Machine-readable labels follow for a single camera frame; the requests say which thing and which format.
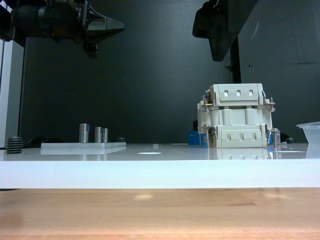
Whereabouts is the tall metal bar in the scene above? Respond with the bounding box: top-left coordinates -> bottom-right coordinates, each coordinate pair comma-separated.
79,123 -> 90,144

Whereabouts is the beige connector base housing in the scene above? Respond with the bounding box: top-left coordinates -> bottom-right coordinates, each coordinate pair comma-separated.
196,106 -> 281,149

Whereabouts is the grey metal plate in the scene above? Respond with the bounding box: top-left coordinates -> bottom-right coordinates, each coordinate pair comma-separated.
40,142 -> 127,156

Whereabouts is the white plastic board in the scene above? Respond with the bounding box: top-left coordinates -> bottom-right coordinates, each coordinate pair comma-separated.
0,142 -> 320,190

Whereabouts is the black metal frame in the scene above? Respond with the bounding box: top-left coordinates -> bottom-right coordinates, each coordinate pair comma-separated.
226,34 -> 242,85

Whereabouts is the blue connector with silver cylinder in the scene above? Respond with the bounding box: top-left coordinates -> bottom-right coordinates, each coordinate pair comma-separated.
188,119 -> 209,146

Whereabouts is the clear plastic tub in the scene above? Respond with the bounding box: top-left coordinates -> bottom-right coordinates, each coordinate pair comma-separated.
296,121 -> 320,160

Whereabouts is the beige HAN10-E connector insert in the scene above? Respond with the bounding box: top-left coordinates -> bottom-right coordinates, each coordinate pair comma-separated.
197,83 -> 276,112

